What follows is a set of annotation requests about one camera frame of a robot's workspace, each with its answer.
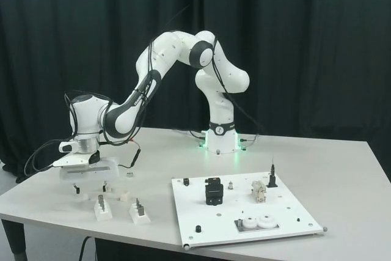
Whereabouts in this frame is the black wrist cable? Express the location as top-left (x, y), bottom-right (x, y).
top-left (25, 89), bottom-right (114, 178)

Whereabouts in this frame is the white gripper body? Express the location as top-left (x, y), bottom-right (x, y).
top-left (58, 156), bottom-right (120, 182)

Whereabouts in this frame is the white peg holder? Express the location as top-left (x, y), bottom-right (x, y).
top-left (93, 201), bottom-right (114, 221)
top-left (128, 204), bottom-right (152, 226)

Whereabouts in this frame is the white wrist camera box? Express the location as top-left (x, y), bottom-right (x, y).
top-left (58, 141), bottom-right (78, 153)

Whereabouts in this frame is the white task board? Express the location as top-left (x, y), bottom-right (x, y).
top-left (170, 172), bottom-right (328, 249)

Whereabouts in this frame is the black connector block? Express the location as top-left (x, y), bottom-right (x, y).
top-left (203, 177), bottom-right (225, 207)

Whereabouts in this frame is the dark panel under table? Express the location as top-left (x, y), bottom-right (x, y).
top-left (94, 238), bottom-right (214, 261)

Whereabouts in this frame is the black curtain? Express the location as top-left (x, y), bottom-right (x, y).
top-left (0, 0), bottom-right (391, 182)

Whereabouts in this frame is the black waterproof plug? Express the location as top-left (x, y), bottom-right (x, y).
top-left (266, 156), bottom-right (279, 189)

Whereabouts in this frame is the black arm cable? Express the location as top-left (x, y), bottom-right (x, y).
top-left (143, 31), bottom-right (261, 136)

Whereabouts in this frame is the thin black rod red tag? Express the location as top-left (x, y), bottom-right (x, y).
top-left (130, 139), bottom-right (142, 168)

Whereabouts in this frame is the white large gear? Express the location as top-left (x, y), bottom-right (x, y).
top-left (257, 215), bottom-right (276, 230)

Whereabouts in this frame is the black base cable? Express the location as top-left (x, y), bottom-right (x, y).
top-left (172, 128), bottom-right (206, 139)
top-left (239, 134), bottom-right (260, 146)

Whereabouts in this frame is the beige D-SUB connector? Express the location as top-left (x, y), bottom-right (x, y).
top-left (250, 180), bottom-right (266, 204)

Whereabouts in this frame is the black table leg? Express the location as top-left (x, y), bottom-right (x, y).
top-left (0, 219), bottom-right (26, 261)

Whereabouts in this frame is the black cable under table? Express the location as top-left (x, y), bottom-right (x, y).
top-left (79, 236), bottom-right (93, 261)

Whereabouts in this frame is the flat white mounting plate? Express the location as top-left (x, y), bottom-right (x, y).
top-left (52, 154), bottom-right (94, 169)

